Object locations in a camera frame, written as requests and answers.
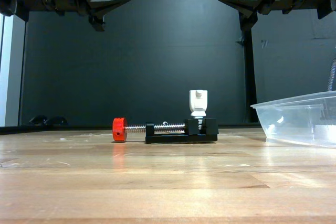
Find clear plastic tub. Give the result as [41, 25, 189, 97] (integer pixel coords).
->
[250, 90, 336, 149]

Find black vise clamp, orange knob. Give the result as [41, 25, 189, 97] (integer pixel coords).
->
[112, 117, 219, 145]

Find black curved frame bracket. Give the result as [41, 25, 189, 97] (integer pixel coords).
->
[28, 115, 48, 126]
[47, 115, 69, 126]

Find white power receptacle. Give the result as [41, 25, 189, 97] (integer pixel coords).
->
[188, 89, 208, 132]

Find white square plug holder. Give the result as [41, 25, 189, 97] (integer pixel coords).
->
[313, 123, 336, 138]

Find black plug with braided cable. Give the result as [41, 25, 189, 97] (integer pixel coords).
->
[320, 57, 336, 120]

